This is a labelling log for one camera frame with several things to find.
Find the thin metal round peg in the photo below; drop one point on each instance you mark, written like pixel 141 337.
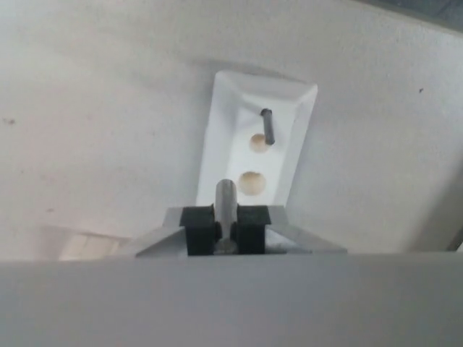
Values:
pixel 268 126

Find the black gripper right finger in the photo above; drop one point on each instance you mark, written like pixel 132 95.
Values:
pixel 249 231

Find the white peg holder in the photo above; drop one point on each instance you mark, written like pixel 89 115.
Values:
pixel 231 162

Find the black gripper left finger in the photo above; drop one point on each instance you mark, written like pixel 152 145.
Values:
pixel 197 231

